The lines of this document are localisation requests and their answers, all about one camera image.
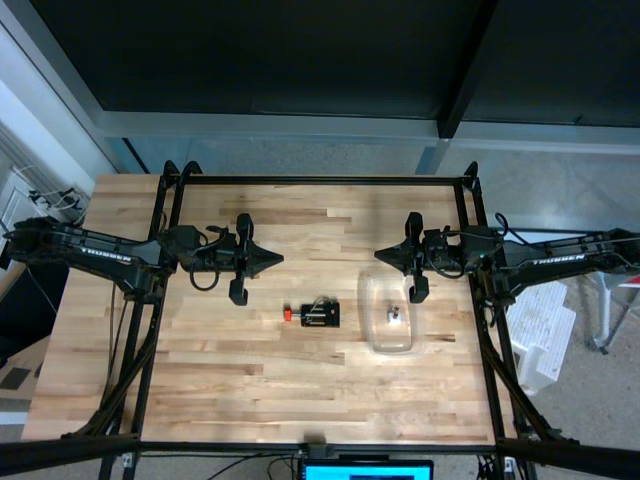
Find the black aluminium frame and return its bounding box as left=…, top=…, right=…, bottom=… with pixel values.
left=0, top=158, right=640, bottom=480

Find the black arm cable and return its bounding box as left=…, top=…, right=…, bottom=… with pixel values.
left=188, top=268, right=222, bottom=294
left=492, top=211, right=524, bottom=247

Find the clear plastic tub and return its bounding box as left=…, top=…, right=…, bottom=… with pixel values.
left=357, top=272, right=426, bottom=357

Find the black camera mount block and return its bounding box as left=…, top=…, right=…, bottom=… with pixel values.
left=302, top=432, right=331, bottom=457

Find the grey metal stand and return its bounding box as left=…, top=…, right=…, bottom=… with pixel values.
left=582, top=269, right=640, bottom=357

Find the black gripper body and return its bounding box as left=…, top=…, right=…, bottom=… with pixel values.
left=215, top=213, right=255, bottom=307
left=404, top=211, right=446, bottom=305

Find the black white cable bundle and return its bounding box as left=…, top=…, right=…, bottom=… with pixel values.
left=27, top=187, right=89, bottom=217

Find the blue laptop screen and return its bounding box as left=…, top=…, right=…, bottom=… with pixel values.
left=298, top=458, right=435, bottom=480

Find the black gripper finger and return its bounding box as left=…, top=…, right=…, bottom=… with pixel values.
left=374, top=255, right=408, bottom=275
left=374, top=238, right=408, bottom=257
left=248, top=258, right=285, bottom=280
left=248, top=241, right=285, bottom=261

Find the black clamp with red knob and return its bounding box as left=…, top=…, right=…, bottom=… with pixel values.
left=283, top=299, right=343, bottom=330

